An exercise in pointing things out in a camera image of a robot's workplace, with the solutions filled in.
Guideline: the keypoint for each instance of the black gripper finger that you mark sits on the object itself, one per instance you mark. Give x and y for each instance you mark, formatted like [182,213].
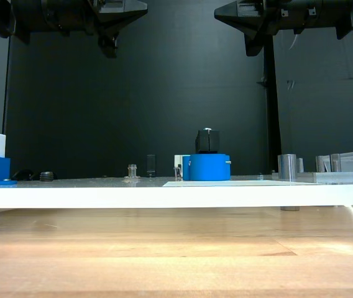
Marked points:
[245,18]
[123,15]

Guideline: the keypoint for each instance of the steel 16mm cylinder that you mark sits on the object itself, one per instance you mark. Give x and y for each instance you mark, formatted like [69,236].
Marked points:
[286,167]

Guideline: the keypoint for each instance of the white taskboard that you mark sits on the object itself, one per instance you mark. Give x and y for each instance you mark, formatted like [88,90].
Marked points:
[176,197]

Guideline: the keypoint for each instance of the black D-sub connector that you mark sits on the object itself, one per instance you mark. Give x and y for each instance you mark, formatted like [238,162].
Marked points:
[208,141]

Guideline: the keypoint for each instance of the beige rectangular connector housing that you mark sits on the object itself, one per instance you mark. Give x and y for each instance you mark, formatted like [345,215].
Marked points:
[178,159]

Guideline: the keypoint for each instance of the black threaded set screw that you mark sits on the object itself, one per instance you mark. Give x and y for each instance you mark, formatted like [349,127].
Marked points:
[46,176]

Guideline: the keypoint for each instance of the black dome-shaped part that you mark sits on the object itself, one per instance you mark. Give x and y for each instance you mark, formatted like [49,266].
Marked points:
[22,175]

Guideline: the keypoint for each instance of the grey metal block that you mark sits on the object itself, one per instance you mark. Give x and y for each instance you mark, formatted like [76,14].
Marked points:
[341,177]

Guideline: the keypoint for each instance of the black vertical post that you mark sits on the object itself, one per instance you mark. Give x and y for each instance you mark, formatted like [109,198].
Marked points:
[272,108]

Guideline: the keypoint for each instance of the blue round connector mount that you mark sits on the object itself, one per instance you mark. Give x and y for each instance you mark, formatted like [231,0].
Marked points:
[209,169]

